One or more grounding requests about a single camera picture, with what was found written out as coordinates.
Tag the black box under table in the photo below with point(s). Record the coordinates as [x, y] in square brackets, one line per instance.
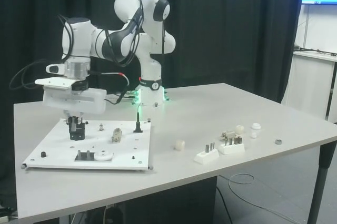
[168, 203]

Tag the metal round peg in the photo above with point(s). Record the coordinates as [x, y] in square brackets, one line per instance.
[76, 125]

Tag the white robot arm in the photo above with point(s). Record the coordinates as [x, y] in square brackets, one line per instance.
[148, 58]

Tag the white task board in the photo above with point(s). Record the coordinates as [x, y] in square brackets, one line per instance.
[87, 142]

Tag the metal D-SUB plug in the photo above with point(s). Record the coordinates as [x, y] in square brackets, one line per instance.
[227, 134]

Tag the white large gear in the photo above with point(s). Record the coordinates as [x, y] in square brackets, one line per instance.
[103, 155]

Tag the black curtains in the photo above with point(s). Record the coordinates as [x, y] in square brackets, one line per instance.
[223, 37]

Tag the small white peg holder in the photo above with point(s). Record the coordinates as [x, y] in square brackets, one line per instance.
[179, 145]
[241, 129]

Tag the white cabinet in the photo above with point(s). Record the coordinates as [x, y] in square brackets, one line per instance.
[310, 87]

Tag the flat white mounting plate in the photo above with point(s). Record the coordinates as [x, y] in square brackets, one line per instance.
[54, 82]

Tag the white holder with thin pegs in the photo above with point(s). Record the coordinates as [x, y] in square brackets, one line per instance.
[206, 157]

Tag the small dark metal nut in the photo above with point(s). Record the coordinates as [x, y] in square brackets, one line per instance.
[278, 141]

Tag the thick metal peg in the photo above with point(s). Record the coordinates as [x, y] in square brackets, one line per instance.
[239, 140]
[231, 141]

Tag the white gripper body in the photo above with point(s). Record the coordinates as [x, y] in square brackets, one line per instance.
[79, 101]

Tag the white holder with thick pegs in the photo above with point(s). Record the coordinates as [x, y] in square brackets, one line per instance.
[231, 150]

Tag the white small gear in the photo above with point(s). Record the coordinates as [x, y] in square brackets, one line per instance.
[253, 135]

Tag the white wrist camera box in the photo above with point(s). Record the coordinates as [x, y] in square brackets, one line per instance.
[54, 68]

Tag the black table leg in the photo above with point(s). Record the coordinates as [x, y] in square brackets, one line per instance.
[319, 182]

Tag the black bolt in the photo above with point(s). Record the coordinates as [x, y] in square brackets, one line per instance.
[43, 154]

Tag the metal BNC plug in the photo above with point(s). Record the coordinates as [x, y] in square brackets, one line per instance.
[100, 127]

